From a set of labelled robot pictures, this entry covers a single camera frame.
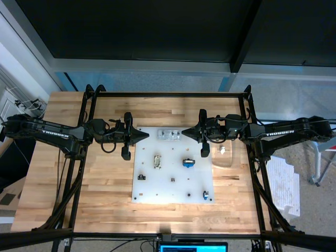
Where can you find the cardboard box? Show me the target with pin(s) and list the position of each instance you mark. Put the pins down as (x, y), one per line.
(15, 187)

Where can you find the grey metal stand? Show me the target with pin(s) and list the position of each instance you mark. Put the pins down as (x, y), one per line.
(317, 165)

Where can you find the white task board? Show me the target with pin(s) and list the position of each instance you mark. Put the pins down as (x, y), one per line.
(162, 183)

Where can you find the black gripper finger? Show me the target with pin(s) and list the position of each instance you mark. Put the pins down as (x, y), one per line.
(196, 136)
(136, 138)
(196, 129)
(136, 132)

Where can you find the white RJ45 connector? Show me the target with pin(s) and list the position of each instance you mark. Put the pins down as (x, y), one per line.
(222, 150)

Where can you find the beige connector housing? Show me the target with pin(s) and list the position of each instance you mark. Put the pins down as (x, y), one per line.
(157, 161)

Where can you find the small blue socket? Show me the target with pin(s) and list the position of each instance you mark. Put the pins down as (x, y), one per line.
(205, 194)

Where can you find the black clamp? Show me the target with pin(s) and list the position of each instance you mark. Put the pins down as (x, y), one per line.
(141, 177)

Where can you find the laptop screen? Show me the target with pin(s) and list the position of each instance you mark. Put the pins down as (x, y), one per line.
(191, 248)

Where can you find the clear plastic tub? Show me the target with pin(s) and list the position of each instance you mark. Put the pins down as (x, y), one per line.
(223, 161)

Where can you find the blue connector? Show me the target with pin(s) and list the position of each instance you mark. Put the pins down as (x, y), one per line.
(188, 164)

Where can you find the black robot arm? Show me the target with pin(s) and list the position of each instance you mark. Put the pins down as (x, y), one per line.
(55, 132)
(283, 132)

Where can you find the black computer monitor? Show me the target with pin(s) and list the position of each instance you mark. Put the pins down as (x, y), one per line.
(13, 162)

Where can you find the black aluminium frame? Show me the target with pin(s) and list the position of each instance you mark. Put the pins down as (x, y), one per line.
(168, 94)

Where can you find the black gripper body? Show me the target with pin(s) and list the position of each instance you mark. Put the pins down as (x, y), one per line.
(127, 118)
(205, 151)

